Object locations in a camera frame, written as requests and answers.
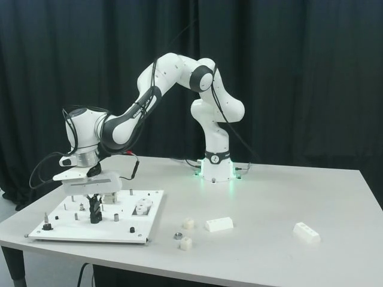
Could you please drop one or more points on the white medium gear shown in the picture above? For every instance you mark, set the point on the white medium gear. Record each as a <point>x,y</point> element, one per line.
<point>140,210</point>

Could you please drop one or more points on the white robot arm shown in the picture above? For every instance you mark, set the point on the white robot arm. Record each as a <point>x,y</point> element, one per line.
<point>215,143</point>

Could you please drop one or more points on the long white holder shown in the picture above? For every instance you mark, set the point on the long white holder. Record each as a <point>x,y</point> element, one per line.
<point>306,232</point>
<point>218,225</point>

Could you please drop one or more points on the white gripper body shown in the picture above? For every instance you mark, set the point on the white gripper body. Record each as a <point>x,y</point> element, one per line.
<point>92,183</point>

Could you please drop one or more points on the metal nut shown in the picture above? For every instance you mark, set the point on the metal nut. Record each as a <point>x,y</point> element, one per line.
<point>178,235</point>

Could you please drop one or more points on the black table leg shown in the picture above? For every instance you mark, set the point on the black table leg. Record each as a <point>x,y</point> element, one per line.
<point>13,264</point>

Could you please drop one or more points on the black box under table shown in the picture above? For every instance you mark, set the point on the black box under table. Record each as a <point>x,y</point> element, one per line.
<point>179,276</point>

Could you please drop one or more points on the metal bolt on black base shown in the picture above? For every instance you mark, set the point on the metal bolt on black base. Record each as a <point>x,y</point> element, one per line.
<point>46,224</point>

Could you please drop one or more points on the small white cube holder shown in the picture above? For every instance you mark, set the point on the small white cube holder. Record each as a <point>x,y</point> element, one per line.
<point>185,244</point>
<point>189,223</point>

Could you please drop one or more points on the white task board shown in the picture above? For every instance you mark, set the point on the white task board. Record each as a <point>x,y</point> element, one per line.
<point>113,230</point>

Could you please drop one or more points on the thin black rod red tag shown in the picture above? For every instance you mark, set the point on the thin black rod red tag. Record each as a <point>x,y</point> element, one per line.
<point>135,169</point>

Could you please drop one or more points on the white large gear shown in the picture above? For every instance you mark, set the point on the white large gear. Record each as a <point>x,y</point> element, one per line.
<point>146,202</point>

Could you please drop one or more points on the black curtain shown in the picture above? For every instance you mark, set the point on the black curtain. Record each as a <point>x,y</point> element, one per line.
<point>299,74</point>

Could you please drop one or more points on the metal BNC plug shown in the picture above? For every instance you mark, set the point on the metal BNC plug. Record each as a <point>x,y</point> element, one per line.
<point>80,206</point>

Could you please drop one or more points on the black D-SUB plug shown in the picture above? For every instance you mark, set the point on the black D-SUB plug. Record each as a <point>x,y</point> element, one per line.
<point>95,212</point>

